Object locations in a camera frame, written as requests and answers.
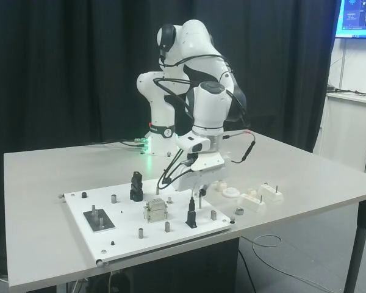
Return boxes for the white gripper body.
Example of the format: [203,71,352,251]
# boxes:
[171,166,229,192]

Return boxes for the white peg holder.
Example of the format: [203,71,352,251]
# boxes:
[257,182,285,203]
[237,193,267,214]

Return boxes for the white large gear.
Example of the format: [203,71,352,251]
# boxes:
[221,187,240,199]

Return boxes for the flat white mounting plate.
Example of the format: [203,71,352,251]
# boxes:
[190,151,226,172]

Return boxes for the beige metal waterproof plug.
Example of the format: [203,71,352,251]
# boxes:
[142,200,169,221]

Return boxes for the black D-SUB plug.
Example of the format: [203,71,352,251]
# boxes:
[129,171,144,204]

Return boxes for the white task board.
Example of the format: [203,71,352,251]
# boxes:
[57,175,237,267]

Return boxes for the white cabinet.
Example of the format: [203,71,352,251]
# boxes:
[312,91,366,178]

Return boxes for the black curtain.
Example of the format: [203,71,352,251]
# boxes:
[0,0,345,275]

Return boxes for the black table leg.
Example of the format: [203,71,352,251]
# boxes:
[343,200,366,293]

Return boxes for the blue screen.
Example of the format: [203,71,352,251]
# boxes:
[334,0,366,40]

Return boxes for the black plug with short cable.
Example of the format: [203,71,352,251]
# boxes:
[185,187,199,230]

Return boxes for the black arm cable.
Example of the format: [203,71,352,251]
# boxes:
[151,54,251,189]

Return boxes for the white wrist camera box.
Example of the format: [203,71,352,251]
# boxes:
[175,132,209,153]

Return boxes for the black base cable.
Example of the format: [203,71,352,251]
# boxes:
[79,137,150,153]

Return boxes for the thin grey cable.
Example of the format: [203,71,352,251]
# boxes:
[237,234,314,293]

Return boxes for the black cables on cabinet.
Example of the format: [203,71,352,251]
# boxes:
[325,86,366,99]

